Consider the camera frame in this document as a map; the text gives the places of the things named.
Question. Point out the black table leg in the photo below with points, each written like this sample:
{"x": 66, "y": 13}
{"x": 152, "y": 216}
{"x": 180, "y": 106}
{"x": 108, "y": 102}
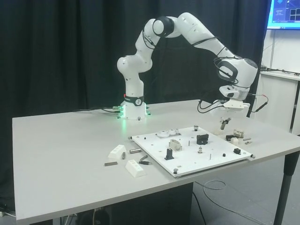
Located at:
{"x": 284, "y": 187}

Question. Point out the white medium gear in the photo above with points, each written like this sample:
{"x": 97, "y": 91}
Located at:
{"x": 173, "y": 132}

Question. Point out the blue screen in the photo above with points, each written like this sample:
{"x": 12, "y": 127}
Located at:
{"x": 284, "y": 14}

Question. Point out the white peg holder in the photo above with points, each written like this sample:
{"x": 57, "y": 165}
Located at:
{"x": 116, "y": 151}
{"x": 235, "y": 140}
{"x": 136, "y": 167}

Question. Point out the metal square peg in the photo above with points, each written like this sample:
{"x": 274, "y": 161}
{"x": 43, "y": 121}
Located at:
{"x": 223, "y": 126}
{"x": 110, "y": 164}

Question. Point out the flat metal square peg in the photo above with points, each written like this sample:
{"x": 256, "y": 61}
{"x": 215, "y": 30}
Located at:
{"x": 110, "y": 164}

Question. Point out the metal BNC plug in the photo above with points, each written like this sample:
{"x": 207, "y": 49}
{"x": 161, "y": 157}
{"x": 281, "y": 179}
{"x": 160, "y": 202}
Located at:
{"x": 195, "y": 128}

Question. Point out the metal round peg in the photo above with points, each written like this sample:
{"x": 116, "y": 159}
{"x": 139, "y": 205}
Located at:
{"x": 134, "y": 151}

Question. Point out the white task board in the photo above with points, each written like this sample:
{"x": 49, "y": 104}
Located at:
{"x": 206, "y": 159}

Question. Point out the black curtain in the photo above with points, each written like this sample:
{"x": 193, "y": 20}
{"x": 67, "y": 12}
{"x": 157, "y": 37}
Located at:
{"x": 58, "y": 58}

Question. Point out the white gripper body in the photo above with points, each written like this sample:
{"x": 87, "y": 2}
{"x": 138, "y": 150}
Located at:
{"x": 222, "y": 112}

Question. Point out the small metal peg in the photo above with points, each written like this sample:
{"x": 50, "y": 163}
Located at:
{"x": 248, "y": 141}

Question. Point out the white cabinet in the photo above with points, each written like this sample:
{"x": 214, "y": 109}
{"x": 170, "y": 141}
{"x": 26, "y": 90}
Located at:
{"x": 279, "y": 100}

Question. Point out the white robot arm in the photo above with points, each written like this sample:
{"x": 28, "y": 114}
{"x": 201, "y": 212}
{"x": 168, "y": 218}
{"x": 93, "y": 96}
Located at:
{"x": 201, "y": 30}

